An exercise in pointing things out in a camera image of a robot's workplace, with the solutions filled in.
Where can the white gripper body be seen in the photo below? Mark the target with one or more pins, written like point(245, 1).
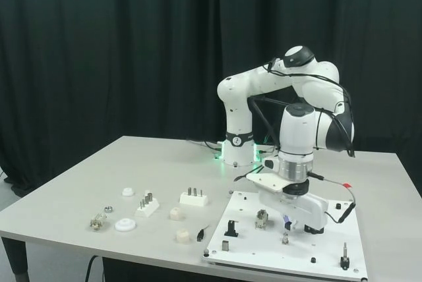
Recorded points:
point(313, 211)

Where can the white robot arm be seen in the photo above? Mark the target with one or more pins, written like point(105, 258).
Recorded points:
point(237, 97)

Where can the metal BNC plug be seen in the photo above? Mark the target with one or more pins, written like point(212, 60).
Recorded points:
point(285, 238)

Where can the white task board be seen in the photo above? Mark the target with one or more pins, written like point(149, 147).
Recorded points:
point(263, 255)

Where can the flat white mounting plate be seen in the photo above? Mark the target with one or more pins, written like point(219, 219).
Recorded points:
point(268, 183)

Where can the small white wrist box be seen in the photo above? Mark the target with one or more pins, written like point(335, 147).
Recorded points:
point(271, 164)

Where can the black USB plug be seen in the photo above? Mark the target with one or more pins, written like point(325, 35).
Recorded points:
point(200, 235)

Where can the white square peg holder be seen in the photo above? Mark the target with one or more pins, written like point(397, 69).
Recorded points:
point(194, 200)

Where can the large metal square peg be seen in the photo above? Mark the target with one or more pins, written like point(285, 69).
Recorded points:
point(190, 191)

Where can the cream plug holder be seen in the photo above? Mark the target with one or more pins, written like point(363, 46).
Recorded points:
point(183, 236)
point(176, 213)

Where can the white round peg holder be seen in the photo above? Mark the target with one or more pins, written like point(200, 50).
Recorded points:
point(149, 209)

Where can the thick metal round peg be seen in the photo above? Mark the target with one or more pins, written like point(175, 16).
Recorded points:
point(148, 195)

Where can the white large gear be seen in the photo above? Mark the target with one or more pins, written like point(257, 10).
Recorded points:
point(125, 224)

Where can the white small gear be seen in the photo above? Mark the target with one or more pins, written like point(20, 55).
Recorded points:
point(128, 192)

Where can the metal bolt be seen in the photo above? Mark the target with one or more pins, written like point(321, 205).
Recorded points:
point(108, 209)

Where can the black curtain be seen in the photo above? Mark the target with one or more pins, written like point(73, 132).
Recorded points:
point(99, 48)

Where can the dark table leg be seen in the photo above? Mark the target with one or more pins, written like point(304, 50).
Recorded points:
point(14, 259)

